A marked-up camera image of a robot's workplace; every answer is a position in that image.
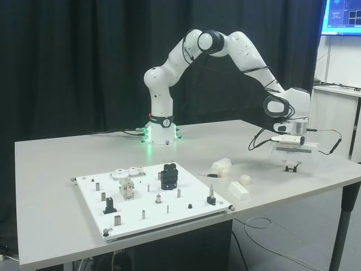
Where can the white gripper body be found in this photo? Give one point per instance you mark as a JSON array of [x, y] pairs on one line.
[[290, 156]]

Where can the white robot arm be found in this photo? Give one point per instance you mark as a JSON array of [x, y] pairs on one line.
[[175, 62]]

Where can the small white cube holder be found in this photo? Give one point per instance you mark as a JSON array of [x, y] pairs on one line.
[[245, 179]]

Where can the long white holder with holes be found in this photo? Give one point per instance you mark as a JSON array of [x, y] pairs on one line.
[[238, 190]]

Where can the white cabinet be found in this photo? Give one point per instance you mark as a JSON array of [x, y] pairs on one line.
[[335, 118]]

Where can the black table leg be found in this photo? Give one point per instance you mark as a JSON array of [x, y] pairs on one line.
[[342, 226]]

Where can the black D-SUB plug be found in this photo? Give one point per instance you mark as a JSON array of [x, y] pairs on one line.
[[168, 178]]

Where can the metal BNC plug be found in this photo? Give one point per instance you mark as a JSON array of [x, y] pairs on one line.
[[158, 199]]

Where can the blue screen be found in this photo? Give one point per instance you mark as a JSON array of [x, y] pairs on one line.
[[342, 17]]

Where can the white task board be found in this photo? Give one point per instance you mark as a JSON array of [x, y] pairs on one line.
[[141, 203]]

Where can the thick metal round peg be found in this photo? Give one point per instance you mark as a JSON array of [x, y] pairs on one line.
[[144, 214]]

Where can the white medium gear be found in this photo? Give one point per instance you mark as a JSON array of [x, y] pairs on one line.
[[133, 171]]

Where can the white large gear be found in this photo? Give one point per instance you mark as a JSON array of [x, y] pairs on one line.
[[119, 174]]

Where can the metal square peg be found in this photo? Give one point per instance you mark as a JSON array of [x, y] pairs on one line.
[[96, 186], [117, 220], [103, 196]]

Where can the black curtain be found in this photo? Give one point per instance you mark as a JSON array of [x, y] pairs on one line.
[[70, 70]]

